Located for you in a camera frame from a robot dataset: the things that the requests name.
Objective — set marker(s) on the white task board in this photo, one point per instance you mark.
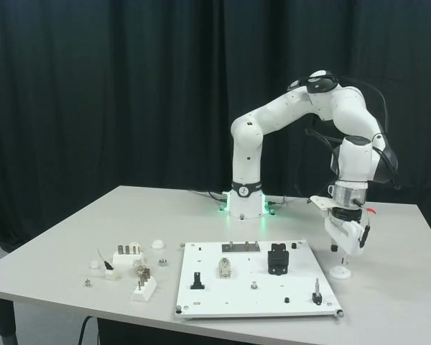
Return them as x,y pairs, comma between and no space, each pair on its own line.
237,294

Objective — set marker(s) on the metal BNC plug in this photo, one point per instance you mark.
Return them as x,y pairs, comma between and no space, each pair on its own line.
88,282

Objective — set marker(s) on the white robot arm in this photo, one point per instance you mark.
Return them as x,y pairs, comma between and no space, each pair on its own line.
244,158

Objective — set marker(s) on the white small gear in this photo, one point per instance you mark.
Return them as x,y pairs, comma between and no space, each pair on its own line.
94,265

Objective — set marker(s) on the flat white mounting plate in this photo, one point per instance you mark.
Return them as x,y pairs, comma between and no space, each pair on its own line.
321,202

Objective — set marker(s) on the black curtains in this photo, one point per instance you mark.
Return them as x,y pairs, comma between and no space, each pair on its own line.
93,90

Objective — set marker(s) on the black USB plug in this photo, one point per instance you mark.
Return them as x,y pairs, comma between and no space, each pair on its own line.
197,284

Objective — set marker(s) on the black D-SUB plug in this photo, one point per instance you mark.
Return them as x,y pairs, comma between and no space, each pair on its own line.
277,262

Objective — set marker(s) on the small white plug holder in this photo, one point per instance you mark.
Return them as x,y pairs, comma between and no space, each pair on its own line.
112,275

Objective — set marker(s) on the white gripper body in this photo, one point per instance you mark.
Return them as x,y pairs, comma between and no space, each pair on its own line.
345,231

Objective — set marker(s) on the metal round peg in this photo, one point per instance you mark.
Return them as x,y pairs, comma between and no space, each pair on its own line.
127,249
120,249
135,248

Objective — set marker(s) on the black table leg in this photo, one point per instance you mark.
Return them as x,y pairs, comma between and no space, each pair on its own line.
1,320

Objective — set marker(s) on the metal square peg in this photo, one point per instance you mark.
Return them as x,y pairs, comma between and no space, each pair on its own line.
145,274

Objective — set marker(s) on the small metal nut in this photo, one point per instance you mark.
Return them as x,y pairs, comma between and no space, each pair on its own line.
162,262

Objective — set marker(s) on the white square peg holder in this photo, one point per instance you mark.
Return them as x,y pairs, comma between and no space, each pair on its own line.
143,292

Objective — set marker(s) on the cream waterproof plug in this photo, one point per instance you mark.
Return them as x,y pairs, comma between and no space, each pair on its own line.
225,268

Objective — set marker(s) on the white round peg holder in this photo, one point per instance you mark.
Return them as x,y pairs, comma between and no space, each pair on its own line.
129,259

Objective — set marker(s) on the white medium gear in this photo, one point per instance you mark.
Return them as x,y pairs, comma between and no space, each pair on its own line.
157,244

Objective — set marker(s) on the metal bolt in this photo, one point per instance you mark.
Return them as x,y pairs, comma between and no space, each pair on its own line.
317,293

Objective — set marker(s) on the thin black rod red tag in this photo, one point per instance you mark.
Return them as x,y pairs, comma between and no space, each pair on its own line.
363,235

